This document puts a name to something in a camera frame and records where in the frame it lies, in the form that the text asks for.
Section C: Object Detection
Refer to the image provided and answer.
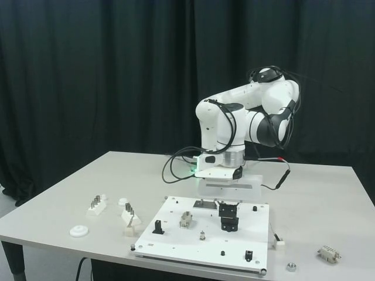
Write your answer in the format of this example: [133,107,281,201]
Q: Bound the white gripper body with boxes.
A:
[198,174,263,203]

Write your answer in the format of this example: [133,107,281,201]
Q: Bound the black D-SUB plug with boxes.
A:
[219,203,240,219]

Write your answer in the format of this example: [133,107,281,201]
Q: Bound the small white sensor box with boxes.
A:
[196,154,225,171]

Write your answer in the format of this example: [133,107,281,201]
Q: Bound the white task board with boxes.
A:
[129,195,270,276]

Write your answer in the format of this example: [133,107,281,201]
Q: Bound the white peg holder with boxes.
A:
[121,210,142,226]
[86,202,107,217]

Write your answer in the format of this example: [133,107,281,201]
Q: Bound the beige waterproof plug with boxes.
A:
[318,245,342,261]

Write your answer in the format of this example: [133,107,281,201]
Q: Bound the white large gear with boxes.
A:
[69,224,90,238]

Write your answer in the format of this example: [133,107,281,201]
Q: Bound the black curtain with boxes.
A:
[0,0,375,207]

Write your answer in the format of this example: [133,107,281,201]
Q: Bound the dark grey table leg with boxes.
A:
[1,240,26,281]

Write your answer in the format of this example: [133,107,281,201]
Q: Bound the silver wrist ring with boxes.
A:
[223,150,246,169]

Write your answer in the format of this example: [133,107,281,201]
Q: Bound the black looped cable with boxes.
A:
[162,148,203,184]

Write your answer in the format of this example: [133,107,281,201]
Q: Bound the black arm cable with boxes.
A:
[204,66,346,153]

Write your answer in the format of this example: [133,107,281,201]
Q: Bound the thick black floor cable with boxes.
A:
[76,256,89,281]

